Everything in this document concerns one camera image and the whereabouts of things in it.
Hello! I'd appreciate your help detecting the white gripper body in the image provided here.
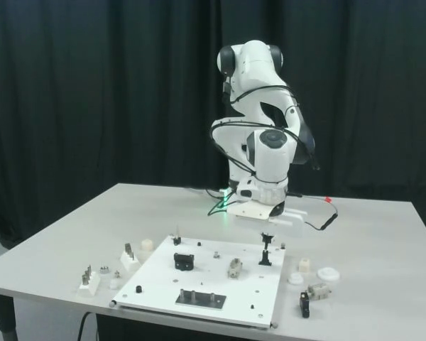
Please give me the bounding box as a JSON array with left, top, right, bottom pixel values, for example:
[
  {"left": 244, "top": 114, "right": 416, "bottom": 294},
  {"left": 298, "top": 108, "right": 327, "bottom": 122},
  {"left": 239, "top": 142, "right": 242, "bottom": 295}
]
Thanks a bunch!
[{"left": 232, "top": 208, "right": 309, "bottom": 238}]

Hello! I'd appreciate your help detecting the white large gear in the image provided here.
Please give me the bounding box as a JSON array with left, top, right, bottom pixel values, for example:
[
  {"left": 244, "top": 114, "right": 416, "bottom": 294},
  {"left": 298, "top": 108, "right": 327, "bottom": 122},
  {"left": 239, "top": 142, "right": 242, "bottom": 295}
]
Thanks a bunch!
[{"left": 316, "top": 266, "right": 342, "bottom": 283}]

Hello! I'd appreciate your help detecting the white task board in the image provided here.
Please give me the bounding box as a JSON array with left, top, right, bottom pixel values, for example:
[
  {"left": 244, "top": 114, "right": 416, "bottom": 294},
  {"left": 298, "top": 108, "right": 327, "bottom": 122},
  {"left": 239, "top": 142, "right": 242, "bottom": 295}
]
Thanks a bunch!
[{"left": 108, "top": 234, "right": 289, "bottom": 330}]

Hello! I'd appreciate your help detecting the black Ethernet plug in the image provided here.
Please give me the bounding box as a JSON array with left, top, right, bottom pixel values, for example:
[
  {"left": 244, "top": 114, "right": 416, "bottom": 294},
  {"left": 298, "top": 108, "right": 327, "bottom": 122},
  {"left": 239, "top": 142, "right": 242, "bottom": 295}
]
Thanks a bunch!
[{"left": 299, "top": 290, "right": 312, "bottom": 318}]

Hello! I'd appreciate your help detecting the white square peg holder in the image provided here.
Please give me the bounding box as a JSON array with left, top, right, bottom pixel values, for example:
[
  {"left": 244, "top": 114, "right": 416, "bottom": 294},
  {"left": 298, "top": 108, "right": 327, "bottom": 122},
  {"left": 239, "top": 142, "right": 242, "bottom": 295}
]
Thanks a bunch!
[{"left": 119, "top": 250, "right": 141, "bottom": 274}]

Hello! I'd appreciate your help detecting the black cabinet under table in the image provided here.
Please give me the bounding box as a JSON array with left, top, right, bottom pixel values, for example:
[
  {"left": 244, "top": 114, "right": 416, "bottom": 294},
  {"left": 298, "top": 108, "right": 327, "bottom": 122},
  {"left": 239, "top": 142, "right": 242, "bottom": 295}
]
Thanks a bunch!
[{"left": 96, "top": 312, "right": 273, "bottom": 341}]

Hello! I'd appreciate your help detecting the white round peg holder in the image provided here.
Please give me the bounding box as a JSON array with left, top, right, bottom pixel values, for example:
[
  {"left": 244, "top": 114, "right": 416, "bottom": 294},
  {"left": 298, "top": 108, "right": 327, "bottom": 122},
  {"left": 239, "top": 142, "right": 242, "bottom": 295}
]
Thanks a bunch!
[{"left": 76, "top": 276, "right": 102, "bottom": 298}]

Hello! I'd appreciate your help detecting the black curtain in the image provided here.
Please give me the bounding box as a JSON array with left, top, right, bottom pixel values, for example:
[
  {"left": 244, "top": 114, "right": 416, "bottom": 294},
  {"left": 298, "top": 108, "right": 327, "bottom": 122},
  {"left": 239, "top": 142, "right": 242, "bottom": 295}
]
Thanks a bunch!
[{"left": 0, "top": 0, "right": 426, "bottom": 246}]

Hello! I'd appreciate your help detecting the dark table leg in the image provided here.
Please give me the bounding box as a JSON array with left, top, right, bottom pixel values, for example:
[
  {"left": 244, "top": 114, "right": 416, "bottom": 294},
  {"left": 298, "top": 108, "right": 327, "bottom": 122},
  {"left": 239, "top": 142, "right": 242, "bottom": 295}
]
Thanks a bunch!
[{"left": 0, "top": 293, "right": 15, "bottom": 341}]

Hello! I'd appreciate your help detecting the black base cable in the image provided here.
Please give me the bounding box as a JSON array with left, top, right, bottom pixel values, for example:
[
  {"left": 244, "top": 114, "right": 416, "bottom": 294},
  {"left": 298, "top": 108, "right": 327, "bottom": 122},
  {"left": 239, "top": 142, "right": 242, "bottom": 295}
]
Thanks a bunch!
[{"left": 186, "top": 186, "right": 232, "bottom": 200}]

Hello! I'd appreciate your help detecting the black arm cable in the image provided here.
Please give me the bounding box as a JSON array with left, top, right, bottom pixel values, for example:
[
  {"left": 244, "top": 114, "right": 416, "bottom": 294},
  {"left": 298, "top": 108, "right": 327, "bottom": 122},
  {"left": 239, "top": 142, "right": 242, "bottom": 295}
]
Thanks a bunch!
[{"left": 207, "top": 80, "right": 321, "bottom": 217}]

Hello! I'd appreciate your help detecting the black floor cable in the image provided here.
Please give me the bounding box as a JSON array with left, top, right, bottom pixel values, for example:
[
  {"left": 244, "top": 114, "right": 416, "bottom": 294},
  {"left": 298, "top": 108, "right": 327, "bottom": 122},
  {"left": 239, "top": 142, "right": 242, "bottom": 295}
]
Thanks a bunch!
[{"left": 78, "top": 311, "right": 99, "bottom": 341}]

